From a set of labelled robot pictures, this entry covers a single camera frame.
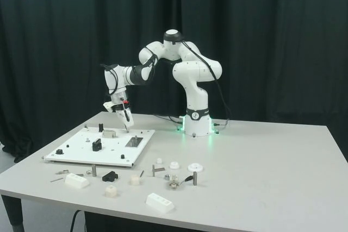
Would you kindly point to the metal hex nut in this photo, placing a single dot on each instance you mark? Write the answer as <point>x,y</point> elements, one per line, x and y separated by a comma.
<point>166,176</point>

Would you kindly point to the small black plug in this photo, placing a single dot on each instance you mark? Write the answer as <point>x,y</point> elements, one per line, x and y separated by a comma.
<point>100,127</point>

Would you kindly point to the thin metal round peg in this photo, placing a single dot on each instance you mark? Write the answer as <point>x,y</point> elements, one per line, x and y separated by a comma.
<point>55,180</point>

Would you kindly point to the white wrist camera plate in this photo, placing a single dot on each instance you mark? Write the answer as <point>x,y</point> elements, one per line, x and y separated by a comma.
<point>108,106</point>

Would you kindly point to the thin metal square peg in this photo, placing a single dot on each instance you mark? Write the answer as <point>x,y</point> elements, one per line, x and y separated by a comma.
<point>141,173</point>

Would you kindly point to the long white peg holder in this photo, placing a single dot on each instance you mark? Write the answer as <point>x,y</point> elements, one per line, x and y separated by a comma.
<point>160,202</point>
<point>77,181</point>

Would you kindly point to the black stepped plug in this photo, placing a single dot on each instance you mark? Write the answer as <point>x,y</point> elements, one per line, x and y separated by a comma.
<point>110,176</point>

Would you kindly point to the white medium gear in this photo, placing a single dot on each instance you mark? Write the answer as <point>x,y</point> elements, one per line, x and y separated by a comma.
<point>174,165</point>

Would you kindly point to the white task board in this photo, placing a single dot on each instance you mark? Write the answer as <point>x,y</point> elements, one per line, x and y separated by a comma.
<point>81,150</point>

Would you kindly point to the black curtain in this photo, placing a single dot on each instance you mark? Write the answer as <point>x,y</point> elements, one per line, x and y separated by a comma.
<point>54,39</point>

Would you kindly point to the clear Ethernet plug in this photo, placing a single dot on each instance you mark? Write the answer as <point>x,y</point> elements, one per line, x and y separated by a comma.
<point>175,178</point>

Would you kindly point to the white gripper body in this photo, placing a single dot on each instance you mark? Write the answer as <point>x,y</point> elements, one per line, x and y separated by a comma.
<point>123,116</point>

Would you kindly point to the black D-SUB plug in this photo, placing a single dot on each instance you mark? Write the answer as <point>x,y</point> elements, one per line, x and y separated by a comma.
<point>97,145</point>

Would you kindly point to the white large gear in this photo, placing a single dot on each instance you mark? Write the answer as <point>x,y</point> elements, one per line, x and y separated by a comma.
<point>195,167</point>

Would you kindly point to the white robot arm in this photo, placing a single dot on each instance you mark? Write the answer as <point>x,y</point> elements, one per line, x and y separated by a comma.
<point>195,99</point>

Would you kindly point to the white small gear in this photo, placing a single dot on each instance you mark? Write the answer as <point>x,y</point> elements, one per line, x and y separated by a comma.
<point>159,160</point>

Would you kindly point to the black table leg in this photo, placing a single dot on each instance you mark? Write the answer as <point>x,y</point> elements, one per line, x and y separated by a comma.
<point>12,213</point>

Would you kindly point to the small grey metal part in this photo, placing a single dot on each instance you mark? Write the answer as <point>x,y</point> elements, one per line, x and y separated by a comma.
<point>61,172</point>

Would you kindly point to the thin black rod red tag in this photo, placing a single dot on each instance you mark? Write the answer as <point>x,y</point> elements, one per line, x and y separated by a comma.
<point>125,111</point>

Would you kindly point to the small white cube holder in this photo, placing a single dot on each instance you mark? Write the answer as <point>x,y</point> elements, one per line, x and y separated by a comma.
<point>111,191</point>
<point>135,180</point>

